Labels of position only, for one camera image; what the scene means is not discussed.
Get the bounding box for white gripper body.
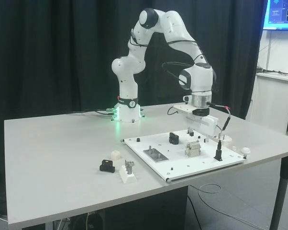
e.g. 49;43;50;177
186;115;219;139

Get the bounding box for black D-SUB plug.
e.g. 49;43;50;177
99;159;116;173

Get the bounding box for beige waterproof plug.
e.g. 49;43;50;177
184;141;202;159

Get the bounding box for white peg holder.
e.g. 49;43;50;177
215;135;232;147
119;165;138;184

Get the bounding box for black block connector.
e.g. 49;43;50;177
168;131;180;146

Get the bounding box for white task board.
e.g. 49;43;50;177
123;128;245;184

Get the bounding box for white cabinet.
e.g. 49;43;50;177
250;69;288;138

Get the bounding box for black table leg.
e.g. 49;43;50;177
270;154;288;230

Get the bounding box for small white block holder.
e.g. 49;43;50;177
110;149;122;161

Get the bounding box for black cabinet under table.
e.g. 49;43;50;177
96;185;189;230

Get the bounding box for blue screen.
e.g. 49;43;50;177
263;0;288;31

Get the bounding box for black curtains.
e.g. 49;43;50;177
0;0;270;209

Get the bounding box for black upright cable plug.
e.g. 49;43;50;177
213;141;224;161

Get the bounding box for silver flange ring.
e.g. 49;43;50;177
191;93;211;107

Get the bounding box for flat white mount plate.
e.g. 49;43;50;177
173;104;195;114

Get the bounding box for grey floor cable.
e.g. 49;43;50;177
194;183;278;230

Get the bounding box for black tangled cables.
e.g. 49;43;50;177
255;67;288;79

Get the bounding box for black base cables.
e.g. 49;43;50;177
71;108;118;120

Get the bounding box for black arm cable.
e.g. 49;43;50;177
131;28;218;96

